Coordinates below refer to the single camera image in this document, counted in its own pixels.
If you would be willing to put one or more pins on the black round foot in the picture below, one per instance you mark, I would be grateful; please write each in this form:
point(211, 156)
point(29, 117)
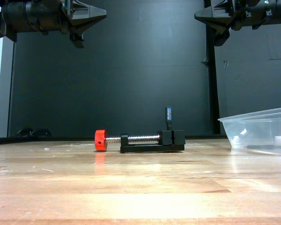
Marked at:
point(42, 132)
point(24, 132)

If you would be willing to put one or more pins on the clear plastic tub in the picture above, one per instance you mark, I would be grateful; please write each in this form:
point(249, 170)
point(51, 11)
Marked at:
point(255, 131)

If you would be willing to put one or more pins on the black frame post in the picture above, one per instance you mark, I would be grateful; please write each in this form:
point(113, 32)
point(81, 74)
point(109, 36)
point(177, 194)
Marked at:
point(213, 93)

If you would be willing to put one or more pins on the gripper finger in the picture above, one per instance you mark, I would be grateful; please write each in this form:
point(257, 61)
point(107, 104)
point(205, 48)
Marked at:
point(217, 23)
point(84, 22)
point(84, 8)
point(217, 10)

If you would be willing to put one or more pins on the black frame bar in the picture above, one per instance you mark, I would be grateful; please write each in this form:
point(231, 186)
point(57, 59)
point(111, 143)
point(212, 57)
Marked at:
point(37, 140)

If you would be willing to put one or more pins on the black vise with red knob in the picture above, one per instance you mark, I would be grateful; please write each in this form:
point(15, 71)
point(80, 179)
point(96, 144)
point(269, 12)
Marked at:
point(173, 140)

